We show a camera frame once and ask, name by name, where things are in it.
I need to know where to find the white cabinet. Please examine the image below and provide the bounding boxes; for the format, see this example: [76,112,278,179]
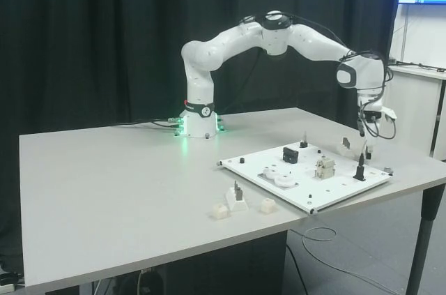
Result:
[387,64,446,162]

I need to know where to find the black cable on cabinet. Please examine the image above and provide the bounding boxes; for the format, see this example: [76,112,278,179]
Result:
[388,59,446,73]

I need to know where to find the black controller cabinet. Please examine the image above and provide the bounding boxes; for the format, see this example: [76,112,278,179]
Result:
[153,230,289,295]

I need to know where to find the grey table leg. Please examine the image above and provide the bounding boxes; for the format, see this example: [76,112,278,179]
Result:
[406,183,441,295]

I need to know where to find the black plug with short cable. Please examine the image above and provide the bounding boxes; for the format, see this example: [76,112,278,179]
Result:
[353,140,369,179]

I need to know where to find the black base cables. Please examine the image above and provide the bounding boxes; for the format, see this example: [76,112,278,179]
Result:
[116,117,185,133]

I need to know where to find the white task board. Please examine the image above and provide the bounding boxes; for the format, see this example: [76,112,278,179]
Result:
[215,142,395,217]

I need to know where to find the black floor cable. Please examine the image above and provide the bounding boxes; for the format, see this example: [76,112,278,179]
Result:
[285,244,305,295]

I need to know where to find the white medium gear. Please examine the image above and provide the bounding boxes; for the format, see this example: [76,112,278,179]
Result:
[261,168,282,181]

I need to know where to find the black curtain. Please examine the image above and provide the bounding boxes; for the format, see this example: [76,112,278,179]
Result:
[0,0,407,275]

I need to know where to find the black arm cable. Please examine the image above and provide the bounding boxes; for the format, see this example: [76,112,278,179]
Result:
[240,11,399,139]

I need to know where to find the grey floor cable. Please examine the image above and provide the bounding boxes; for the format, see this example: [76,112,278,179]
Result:
[301,227,410,295]

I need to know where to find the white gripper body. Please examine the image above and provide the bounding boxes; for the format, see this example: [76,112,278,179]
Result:
[378,105,399,139]

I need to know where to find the white large gear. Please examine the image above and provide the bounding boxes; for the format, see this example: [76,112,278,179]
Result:
[273,174,295,190]

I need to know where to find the small white cube holder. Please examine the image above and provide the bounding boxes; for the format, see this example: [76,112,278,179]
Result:
[210,202,229,220]
[259,197,277,215]

